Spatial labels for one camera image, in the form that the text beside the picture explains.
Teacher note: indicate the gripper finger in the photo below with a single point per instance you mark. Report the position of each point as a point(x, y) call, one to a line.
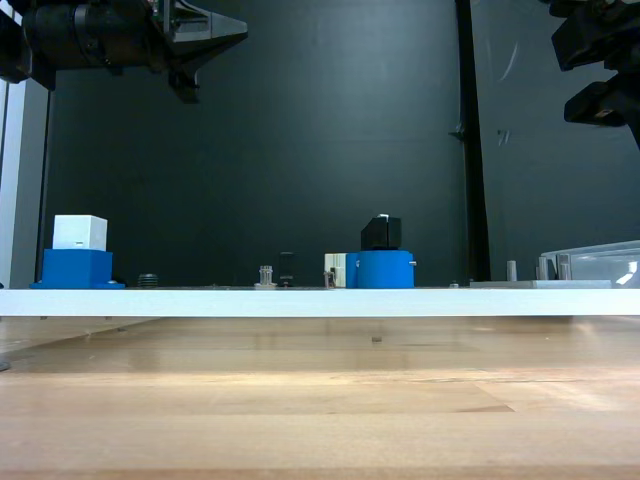
point(220, 50)
point(227, 27)

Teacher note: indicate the thick grey metal cylinder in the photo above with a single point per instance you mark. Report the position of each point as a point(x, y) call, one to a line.
point(564, 266)

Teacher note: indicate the thin grey metal cylinder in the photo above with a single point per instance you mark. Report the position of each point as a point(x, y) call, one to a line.
point(542, 267)
point(511, 270)

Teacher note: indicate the clear plastic tub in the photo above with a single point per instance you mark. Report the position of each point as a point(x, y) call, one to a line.
point(600, 265)

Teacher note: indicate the white cube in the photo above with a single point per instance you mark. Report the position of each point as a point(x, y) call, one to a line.
point(80, 232)

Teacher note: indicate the black round knob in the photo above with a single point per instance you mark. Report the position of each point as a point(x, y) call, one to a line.
point(148, 281)

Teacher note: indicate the black plug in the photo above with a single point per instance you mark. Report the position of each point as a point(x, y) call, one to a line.
point(380, 232)

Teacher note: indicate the cream connector housing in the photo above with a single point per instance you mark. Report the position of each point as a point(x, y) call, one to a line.
point(336, 267)

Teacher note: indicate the grey metal block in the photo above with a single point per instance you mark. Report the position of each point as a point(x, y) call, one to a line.
point(500, 284)

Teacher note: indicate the white task board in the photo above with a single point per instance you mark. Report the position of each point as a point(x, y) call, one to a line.
point(320, 302)

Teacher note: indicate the blue round holder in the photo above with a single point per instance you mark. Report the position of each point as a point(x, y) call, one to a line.
point(385, 270)

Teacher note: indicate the black aluminium frame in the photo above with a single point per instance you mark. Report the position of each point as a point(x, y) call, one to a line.
point(472, 150)

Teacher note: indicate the blue square mount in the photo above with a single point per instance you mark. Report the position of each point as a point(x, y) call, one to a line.
point(75, 270)

